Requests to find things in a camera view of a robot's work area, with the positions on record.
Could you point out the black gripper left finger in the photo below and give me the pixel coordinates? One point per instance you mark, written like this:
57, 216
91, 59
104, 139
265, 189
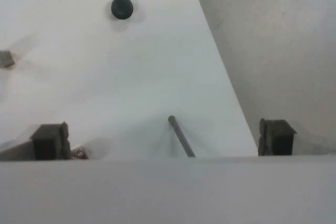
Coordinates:
47, 145

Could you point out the small black round knob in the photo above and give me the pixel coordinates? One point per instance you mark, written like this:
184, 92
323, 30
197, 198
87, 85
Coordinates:
122, 7

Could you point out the thin metal round peg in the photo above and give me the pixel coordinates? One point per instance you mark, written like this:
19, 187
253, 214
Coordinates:
181, 136

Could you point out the white task board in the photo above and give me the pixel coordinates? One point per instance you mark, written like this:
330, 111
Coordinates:
105, 77

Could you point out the metal square peg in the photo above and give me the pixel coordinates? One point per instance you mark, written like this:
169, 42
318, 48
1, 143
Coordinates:
5, 59

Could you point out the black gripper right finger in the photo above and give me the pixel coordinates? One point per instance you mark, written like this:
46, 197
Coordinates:
278, 140

